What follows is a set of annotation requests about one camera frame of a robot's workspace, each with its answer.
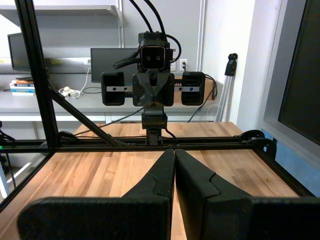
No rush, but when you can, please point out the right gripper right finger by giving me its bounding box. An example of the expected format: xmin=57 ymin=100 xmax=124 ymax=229
xmin=174 ymin=148 xmax=320 ymax=240

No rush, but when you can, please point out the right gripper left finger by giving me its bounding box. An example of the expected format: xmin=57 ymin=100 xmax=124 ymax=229
xmin=16 ymin=148 xmax=175 ymax=240

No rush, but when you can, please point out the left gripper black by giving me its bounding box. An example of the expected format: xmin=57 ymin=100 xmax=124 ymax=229
xmin=100 ymin=71 xmax=207 ymax=108

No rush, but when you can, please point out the black computer monitor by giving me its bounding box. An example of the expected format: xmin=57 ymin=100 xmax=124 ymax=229
xmin=7 ymin=32 xmax=33 ymax=73
xmin=90 ymin=47 xmax=140 ymax=84

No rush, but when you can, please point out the grey and black tripod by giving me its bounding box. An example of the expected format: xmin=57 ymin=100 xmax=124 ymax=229
xmin=215 ymin=52 xmax=239 ymax=123

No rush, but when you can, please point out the grey desk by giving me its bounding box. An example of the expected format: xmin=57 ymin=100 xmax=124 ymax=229
xmin=0 ymin=79 xmax=225 ymax=124

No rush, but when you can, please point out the stack of books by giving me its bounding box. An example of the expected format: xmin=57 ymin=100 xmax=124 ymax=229
xmin=9 ymin=79 xmax=36 ymax=97

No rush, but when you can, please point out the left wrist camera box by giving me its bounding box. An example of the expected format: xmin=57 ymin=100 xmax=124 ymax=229
xmin=137 ymin=31 xmax=174 ymax=73

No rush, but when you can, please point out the black left arm cable bundle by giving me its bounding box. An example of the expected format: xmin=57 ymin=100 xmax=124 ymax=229
xmin=113 ymin=49 xmax=141 ymax=71

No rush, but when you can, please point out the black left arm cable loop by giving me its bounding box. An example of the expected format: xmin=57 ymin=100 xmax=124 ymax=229
xmin=164 ymin=34 xmax=182 ymax=62

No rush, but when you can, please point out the white cord bundle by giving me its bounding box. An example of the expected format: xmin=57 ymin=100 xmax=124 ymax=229
xmin=57 ymin=66 xmax=92 ymax=99

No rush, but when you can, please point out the grey wall shelf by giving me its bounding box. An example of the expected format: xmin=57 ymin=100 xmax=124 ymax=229
xmin=0 ymin=4 xmax=125 ymax=48

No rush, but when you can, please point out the black metal frame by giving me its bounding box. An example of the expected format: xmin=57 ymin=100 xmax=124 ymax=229
xmin=0 ymin=0 xmax=317 ymax=213

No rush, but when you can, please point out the large dark wall panel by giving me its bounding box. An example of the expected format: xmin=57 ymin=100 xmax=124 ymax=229
xmin=277 ymin=0 xmax=320 ymax=146

